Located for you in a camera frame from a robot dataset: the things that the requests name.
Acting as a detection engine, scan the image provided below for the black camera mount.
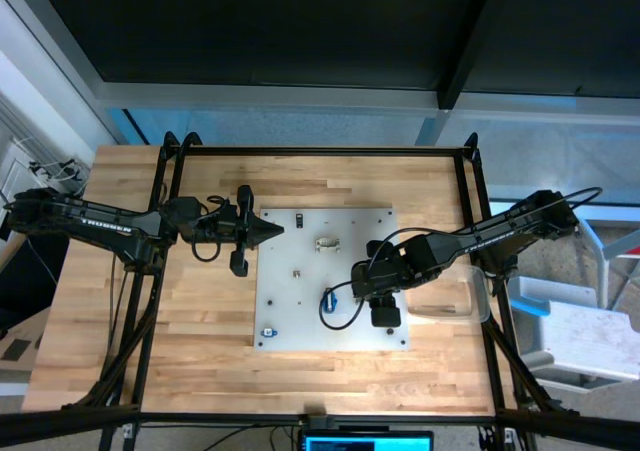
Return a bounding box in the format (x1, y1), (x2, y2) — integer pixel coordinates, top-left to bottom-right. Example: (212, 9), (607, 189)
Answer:
(301, 404), (334, 430)

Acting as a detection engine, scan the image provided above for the screen with blue edge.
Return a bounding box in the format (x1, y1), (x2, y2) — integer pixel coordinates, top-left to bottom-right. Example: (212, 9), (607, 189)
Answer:
(298, 430), (435, 451)

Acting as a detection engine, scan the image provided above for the tangle of wall cables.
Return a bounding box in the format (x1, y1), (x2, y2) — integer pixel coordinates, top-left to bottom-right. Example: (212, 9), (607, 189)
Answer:
(27, 157), (87, 185)

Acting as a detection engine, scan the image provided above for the white tubular chair frame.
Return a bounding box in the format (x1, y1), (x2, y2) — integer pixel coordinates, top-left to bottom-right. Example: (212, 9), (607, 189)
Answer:
(574, 215), (640, 333)

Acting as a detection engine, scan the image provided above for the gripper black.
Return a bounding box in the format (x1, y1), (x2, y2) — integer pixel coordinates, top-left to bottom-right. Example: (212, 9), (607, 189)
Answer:
(199, 184), (285, 279)
(350, 240), (409, 329)

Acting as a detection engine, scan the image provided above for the clear plastic tub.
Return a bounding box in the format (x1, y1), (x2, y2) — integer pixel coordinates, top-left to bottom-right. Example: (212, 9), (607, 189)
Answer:
(405, 264), (491, 325)

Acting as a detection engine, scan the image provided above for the white taskboard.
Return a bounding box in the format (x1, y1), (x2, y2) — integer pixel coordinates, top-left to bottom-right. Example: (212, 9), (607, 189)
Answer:
(253, 206), (411, 354)

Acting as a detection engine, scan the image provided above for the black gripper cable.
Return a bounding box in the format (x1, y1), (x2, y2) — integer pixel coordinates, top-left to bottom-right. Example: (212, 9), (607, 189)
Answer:
(318, 226), (454, 332)
(191, 194), (228, 264)

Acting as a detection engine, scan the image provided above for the white worn step stool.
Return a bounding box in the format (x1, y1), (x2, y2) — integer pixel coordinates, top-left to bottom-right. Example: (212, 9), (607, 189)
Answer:
(519, 298), (640, 395)

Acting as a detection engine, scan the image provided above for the black right shoulder cable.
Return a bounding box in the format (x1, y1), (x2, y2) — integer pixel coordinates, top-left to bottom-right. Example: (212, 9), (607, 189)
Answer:
(559, 186), (605, 220)

